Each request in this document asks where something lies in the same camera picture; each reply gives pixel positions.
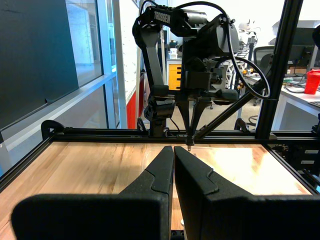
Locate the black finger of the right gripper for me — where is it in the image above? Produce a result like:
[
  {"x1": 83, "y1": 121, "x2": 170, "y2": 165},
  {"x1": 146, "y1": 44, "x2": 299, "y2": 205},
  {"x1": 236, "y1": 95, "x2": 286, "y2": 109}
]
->
[
  {"x1": 191, "y1": 98, "x2": 208, "y2": 137},
  {"x1": 176, "y1": 98, "x2": 192, "y2": 137}
]

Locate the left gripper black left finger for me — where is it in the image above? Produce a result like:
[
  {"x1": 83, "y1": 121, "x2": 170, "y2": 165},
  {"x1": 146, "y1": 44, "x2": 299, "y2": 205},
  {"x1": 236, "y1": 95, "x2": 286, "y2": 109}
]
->
[{"x1": 11, "y1": 146, "x2": 175, "y2": 240}]

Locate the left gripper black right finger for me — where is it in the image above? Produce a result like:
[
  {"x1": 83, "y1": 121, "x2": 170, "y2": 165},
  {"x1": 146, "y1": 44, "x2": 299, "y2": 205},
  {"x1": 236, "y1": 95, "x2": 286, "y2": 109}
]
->
[{"x1": 174, "y1": 146, "x2": 320, "y2": 240}]

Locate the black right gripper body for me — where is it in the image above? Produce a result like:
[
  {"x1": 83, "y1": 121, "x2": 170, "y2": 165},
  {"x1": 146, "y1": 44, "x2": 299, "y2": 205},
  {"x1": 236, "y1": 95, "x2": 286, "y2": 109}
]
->
[{"x1": 151, "y1": 17, "x2": 240, "y2": 104}]

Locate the black plug with braided cable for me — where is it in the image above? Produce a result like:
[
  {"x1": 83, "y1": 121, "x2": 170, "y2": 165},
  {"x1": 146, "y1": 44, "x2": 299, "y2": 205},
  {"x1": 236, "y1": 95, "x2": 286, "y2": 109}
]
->
[{"x1": 185, "y1": 133, "x2": 196, "y2": 153}]

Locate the orange drawer cabinet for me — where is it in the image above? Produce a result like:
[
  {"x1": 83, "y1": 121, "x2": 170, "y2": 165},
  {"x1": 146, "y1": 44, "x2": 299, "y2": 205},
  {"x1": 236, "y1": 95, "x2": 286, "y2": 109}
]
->
[{"x1": 168, "y1": 63, "x2": 183, "y2": 91}]

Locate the black office chair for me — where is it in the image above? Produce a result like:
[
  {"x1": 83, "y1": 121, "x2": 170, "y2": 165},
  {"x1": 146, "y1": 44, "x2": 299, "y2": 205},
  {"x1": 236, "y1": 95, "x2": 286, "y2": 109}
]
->
[{"x1": 252, "y1": 45, "x2": 276, "y2": 76}]

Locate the dark computer monitor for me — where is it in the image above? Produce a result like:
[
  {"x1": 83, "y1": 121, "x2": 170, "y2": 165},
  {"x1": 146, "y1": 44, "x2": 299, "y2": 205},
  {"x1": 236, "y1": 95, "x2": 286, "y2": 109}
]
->
[{"x1": 287, "y1": 26, "x2": 320, "y2": 70}]

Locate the white desk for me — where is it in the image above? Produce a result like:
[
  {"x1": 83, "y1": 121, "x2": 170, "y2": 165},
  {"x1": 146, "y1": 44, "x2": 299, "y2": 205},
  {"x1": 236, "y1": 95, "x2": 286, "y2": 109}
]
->
[{"x1": 271, "y1": 81, "x2": 320, "y2": 131}]

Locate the red plastic cup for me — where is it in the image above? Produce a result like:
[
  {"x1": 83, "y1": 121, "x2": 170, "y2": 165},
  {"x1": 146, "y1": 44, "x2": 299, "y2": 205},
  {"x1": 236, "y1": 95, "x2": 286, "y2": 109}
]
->
[{"x1": 304, "y1": 69, "x2": 320, "y2": 95}]

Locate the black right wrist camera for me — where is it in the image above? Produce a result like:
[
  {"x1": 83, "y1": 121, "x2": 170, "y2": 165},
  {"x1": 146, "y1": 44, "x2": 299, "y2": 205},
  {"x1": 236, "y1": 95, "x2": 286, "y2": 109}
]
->
[{"x1": 184, "y1": 70, "x2": 214, "y2": 90}]

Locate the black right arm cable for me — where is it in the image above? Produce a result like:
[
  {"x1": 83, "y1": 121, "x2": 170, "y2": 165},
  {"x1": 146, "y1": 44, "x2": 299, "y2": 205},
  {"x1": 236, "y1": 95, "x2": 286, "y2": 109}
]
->
[{"x1": 172, "y1": 1, "x2": 272, "y2": 100}]

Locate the black aluminium frame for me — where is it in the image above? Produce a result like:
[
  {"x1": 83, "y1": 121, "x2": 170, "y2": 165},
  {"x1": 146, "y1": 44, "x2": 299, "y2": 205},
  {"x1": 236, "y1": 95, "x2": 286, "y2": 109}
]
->
[{"x1": 0, "y1": 0, "x2": 320, "y2": 195}]

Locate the black curved frame bracket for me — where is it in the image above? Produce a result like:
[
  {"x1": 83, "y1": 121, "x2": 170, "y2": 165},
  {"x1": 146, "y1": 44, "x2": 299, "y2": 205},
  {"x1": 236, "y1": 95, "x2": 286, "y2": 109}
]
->
[{"x1": 41, "y1": 119, "x2": 66, "y2": 135}]

